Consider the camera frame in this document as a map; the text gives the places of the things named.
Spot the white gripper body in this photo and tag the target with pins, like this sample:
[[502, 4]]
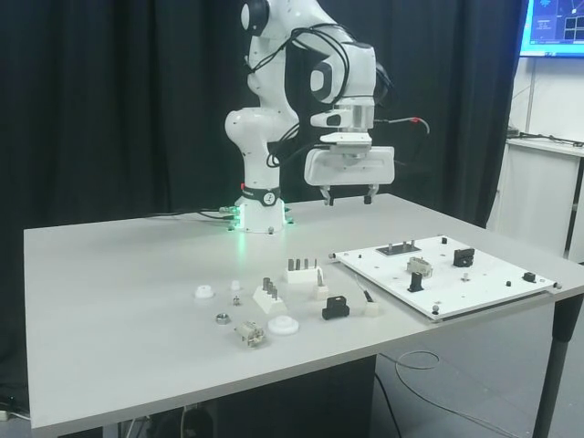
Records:
[[319, 169]]

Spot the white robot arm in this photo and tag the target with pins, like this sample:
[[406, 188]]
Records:
[[264, 123]]

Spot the clear Ethernet plug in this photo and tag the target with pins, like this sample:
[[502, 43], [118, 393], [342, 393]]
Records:
[[320, 276]]

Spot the white Ethernet plug holder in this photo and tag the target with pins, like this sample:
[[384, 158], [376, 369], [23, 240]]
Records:
[[320, 292]]

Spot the white square peg holder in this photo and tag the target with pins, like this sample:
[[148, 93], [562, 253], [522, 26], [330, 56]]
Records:
[[301, 276]]

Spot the metal round peg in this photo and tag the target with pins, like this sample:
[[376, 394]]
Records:
[[264, 283], [269, 287], [275, 293]]

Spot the black D-SUB plug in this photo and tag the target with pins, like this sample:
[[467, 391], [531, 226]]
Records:
[[335, 309]]

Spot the white USB plug holder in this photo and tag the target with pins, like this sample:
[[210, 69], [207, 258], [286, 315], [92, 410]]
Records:
[[372, 310]]

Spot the white round peg holder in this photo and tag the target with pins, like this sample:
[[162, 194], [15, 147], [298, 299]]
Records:
[[269, 305]]

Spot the white small gear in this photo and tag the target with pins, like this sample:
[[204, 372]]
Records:
[[235, 285]]

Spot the white large gear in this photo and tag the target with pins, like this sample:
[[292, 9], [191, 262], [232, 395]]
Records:
[[283, 326]]

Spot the white task board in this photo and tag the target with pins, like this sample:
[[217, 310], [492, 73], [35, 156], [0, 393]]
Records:
[[479, 292]]

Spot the white medium gear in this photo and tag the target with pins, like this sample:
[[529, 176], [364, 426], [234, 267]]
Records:
[[203, 293]]

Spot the metal waterproof plug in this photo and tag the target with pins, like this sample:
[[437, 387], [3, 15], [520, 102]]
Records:
[[248, 336]]

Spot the metal hex bolt nut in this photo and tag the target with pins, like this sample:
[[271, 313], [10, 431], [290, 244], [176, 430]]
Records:
[[222, 318]]

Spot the white cabinet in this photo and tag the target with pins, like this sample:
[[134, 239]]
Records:
[[538, 196]]

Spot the black curtain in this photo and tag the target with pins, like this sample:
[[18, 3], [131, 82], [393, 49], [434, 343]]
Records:
[[114, 91]]

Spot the blue screen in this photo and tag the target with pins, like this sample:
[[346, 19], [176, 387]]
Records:
[[554, 27]]

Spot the dark table leg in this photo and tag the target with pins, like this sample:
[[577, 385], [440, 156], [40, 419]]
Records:
[[562, 365]]

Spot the white power strip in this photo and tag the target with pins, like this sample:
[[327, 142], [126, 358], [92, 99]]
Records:
[[3, 415]]

